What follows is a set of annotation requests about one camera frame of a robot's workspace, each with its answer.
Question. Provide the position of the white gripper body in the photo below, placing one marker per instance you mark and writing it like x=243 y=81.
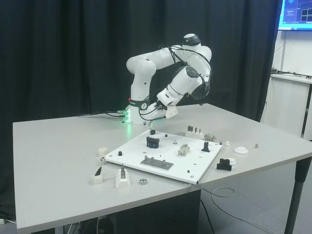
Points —
x=152 y=114

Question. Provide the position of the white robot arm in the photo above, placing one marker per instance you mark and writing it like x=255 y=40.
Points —
x=142 y=73

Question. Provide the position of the white Ethernet plug holder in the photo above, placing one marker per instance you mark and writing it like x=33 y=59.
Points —
x=103 y=151

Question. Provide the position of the large metal square peg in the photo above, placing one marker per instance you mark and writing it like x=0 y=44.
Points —
x=189 y=128

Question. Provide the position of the white square peg holder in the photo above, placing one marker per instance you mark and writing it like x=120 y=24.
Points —
x=194 y=135

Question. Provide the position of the white task board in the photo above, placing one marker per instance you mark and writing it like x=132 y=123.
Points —
x=170 y=158

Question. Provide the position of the grey metal plug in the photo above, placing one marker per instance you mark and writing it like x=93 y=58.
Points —
x=210 y=137

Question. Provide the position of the large metal round peg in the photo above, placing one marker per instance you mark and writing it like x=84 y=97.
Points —
x=122 y=173

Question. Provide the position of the white round peg holder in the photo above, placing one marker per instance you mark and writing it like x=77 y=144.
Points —
x=123 y=182

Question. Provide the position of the white small gear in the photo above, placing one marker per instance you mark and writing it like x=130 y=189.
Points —
x=228 y=143

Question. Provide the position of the small white plug holder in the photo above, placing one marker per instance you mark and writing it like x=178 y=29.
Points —
x=97 y=179

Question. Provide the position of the black D-SUB plug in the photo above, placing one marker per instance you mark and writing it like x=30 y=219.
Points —
x=223 y=165

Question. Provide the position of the white medium gear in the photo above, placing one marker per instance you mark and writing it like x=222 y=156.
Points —
x=234 y=161

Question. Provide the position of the white large gear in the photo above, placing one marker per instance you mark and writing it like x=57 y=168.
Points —
x=240 y=150

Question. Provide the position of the black curtain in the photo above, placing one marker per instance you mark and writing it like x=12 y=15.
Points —
x=61 y=48

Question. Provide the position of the white cabinet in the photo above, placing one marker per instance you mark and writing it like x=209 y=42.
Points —
x=287 y=104

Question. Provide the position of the black table leg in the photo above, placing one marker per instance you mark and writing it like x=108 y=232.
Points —
x=298 y=195

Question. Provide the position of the blue screen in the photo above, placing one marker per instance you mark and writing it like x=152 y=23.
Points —
x=296 y=14

